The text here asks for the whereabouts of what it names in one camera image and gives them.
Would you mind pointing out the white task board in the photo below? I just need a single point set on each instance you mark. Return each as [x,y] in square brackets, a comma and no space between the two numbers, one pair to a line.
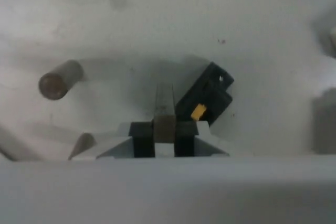
[157,24]

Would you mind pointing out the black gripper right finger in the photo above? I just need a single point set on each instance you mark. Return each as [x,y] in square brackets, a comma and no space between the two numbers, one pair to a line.
[185,140]

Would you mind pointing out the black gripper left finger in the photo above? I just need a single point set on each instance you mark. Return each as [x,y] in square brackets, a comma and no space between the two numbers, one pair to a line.
[141,140]

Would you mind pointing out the large grey metal peg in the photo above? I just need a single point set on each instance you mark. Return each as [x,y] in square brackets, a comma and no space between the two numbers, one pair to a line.
[325,121]

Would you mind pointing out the metal square peg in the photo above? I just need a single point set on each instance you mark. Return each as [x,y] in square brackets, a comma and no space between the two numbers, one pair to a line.
[164,119]

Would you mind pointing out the large metal round peg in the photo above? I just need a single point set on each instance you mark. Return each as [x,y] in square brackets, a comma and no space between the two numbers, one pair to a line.
[59,81]

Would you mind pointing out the small metal round peg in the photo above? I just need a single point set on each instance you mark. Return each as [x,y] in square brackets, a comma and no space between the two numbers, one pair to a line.
[82,144]

